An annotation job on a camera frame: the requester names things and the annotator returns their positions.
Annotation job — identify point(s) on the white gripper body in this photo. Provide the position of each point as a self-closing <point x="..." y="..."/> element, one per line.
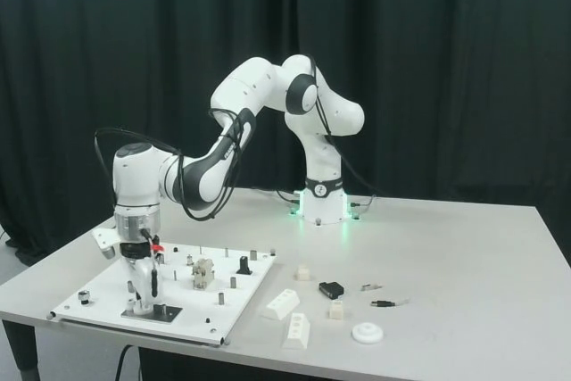
<point x="140" y="276"/>

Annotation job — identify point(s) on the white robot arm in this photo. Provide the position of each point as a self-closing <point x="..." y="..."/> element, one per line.
<point x="250" y="82"/>

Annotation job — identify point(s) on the white large gear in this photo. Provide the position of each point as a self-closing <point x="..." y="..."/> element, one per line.
<point x="368" y="333"/>

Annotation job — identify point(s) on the large metal round peg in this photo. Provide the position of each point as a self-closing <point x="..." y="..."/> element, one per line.
<point x="130" y="288"/>

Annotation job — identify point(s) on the white task board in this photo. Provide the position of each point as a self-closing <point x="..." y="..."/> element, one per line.
<point x="107" y="292"/>

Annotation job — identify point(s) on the flat white mounting plate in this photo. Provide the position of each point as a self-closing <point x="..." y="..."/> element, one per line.
<point x="103" y="242"/>

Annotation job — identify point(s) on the metal BNC plug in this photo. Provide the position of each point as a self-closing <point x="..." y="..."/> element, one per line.
<point x="84" y="297"/>

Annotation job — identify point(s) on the grey table leg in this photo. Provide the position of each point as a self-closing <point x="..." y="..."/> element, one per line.
<point x="18" y="350"/>

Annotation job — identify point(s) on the long white peg holder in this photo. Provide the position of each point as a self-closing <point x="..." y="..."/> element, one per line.
<point x="281" y="305"/>
<point x="296" y="331"/>

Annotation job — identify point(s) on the small white cube holder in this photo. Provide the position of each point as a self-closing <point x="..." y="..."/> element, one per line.
<point x="336" y="310"/>
<point x="303" y="273"/>

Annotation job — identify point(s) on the black D-SUB plug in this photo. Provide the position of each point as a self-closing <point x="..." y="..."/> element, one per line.
<point x="332" y="288"/>

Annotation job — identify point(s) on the black curtains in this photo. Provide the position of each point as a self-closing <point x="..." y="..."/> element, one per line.
<point x="89" y="42"/>

